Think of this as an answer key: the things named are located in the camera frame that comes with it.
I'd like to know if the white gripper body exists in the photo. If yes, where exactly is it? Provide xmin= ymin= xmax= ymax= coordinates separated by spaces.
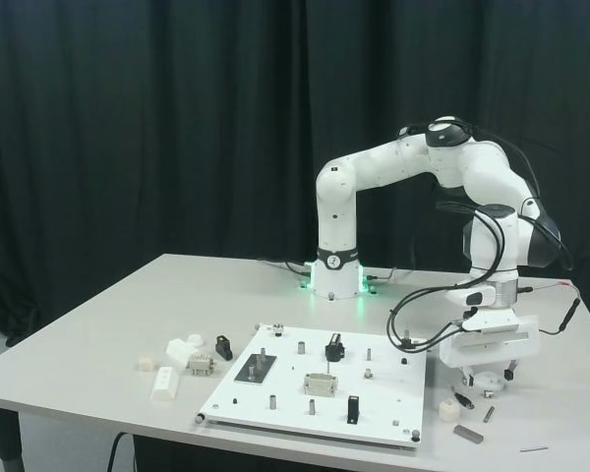
xmin=439 ymin=318 xmax=543 ymax=370

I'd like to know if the thick metal square peg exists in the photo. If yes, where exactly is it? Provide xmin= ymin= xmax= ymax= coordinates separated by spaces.
xmin=452 ymin=424 xmax=486 ymax=442

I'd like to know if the black USB plug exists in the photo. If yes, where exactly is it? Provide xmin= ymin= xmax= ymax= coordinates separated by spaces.
xmin=450 ymin=386 xmax=476 ymax=411

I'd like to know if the black D-SUB plug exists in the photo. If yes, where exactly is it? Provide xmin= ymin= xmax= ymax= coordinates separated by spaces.
xmin=324 ymin=332 xmax=348 ymax=363

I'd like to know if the white task board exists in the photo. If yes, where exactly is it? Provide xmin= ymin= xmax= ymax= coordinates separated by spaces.
xmin=195 ymin=323 xmax=430 ymax=442

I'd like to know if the beige waterproof plug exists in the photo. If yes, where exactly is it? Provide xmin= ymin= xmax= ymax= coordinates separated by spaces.
xmin=185 ymin=357 xmax=218 ymax=379

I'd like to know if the white block holder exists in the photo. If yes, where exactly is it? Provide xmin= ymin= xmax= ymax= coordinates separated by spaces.
xmin=165 ymin=336 xmax=199 ymax=368

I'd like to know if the long white holder with holes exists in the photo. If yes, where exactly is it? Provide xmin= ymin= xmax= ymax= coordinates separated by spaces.
xmin=148 ymin=366 xmax=181 ymax=402

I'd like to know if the black curtain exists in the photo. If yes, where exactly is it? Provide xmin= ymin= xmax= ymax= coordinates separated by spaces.
xmin=0 ymin=0 xmax=590 ymax=348

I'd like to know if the dark grey table leg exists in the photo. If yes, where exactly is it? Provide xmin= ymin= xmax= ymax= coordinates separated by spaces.
xmin=0 ymin=403 xmax=22 ymax=472

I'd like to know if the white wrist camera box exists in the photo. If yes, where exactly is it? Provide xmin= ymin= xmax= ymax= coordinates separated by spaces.
xmin=445 ymin=286 xmax=499 ymax=310

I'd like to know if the thin black rod with wire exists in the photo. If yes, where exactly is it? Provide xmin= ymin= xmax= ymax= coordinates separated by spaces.
xmin=518 ymin=279 xmax=583 ymax=336

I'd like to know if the black cable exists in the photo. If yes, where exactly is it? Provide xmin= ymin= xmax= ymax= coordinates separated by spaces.
xmin=257 ymin=259 xmax=319 ymax=277
xmin=396 ymin=117 xmax=574 ymax=274
xmin=108 ymin=431 xmax=140 ymax=472
xmin=384 ymin=200 xmax=505 ymax=353
xmin=365 ymin=266 xmax=400 ymax=286

